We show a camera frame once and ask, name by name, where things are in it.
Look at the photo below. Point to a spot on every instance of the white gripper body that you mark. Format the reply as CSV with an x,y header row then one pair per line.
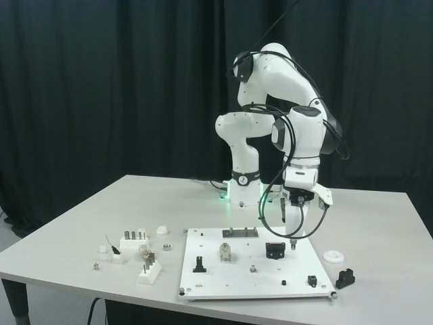
x,y
297,220

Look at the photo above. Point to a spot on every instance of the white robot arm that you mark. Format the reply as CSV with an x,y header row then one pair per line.
x,y
243,125

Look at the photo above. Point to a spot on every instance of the flat white plate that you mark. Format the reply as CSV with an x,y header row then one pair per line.
x,y
323,193

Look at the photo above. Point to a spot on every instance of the white box with dark window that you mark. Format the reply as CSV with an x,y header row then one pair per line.
x,y
301,178

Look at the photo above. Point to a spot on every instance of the white large gear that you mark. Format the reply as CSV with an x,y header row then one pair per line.
x,y
333,257

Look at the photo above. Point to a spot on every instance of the black D-SUB plug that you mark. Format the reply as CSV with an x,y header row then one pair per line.
x,y
345,277

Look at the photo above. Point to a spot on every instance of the white task board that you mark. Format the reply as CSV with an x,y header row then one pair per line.
x,y
236,281

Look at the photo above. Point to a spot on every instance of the metal BNC plug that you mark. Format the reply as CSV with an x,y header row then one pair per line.
x,y
165,246

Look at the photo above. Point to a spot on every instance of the thick metal square peg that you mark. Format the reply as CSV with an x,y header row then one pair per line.
x,y
153,258

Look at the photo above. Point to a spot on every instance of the white square peg holder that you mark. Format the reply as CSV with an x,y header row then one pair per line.
x,y
149,275

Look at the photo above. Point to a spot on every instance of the brass coloured plug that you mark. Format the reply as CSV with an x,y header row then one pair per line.
x,y
144,253

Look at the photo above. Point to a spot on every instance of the white round peg holder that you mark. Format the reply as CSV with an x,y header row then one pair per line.
x,y
135,245

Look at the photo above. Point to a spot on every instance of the small white plug holder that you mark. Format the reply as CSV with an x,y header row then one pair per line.
x,y
118,259

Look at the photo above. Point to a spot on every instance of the white small gear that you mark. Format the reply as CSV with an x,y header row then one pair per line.
x,y
102,251

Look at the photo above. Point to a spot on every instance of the metal bolt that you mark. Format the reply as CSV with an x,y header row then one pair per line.
x,y
97,266

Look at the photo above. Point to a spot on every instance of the black curtains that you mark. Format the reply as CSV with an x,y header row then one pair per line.
x,y
67,84

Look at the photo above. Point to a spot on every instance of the black table leg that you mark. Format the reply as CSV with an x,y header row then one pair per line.
x,y
11,298

